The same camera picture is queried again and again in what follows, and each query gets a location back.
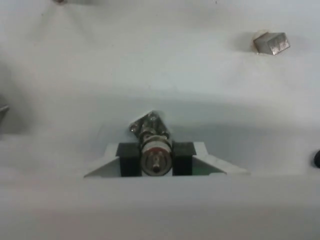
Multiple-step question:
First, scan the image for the metal square peg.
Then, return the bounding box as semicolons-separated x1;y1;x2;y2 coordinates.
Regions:
253;31;291;56

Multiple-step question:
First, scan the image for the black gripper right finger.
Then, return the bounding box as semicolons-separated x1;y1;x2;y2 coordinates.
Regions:
170;141;248;177

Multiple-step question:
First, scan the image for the metal BNC plug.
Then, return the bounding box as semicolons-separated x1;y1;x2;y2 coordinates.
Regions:
139;133;174;178

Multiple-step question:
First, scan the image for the white task board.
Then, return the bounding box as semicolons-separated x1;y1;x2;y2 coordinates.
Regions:
0;0;320;181

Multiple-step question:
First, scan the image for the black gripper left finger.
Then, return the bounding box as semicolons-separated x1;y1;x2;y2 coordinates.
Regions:
83;142;144;179

